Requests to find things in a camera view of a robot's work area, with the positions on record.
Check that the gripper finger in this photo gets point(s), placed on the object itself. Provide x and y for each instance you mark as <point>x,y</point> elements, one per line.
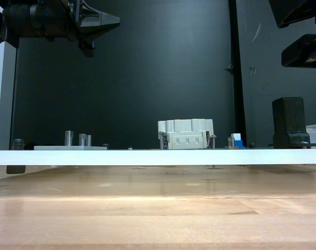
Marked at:
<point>100,30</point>
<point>108,19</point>

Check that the white taskboard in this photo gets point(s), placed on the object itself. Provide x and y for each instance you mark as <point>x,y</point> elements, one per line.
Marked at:
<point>157,157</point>

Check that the silver metal peg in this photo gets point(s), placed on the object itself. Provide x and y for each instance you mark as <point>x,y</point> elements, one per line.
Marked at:
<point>82,139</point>
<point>69,138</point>
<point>89,140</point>

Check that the black screw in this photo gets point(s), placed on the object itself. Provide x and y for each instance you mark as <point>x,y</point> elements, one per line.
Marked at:
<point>18,144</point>
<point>251,144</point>

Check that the beige multi-pin connector housing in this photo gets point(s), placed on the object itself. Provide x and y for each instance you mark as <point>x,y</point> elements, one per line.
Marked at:
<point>186,130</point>

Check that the blue and white connector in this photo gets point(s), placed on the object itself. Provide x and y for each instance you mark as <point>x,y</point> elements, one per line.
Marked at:
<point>238,140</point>

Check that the black rubber foot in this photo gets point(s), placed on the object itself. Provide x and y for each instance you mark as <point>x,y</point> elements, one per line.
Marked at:
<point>15,169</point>

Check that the black socket bracket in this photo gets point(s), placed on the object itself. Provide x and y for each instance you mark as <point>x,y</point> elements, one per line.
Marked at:
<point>288,119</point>

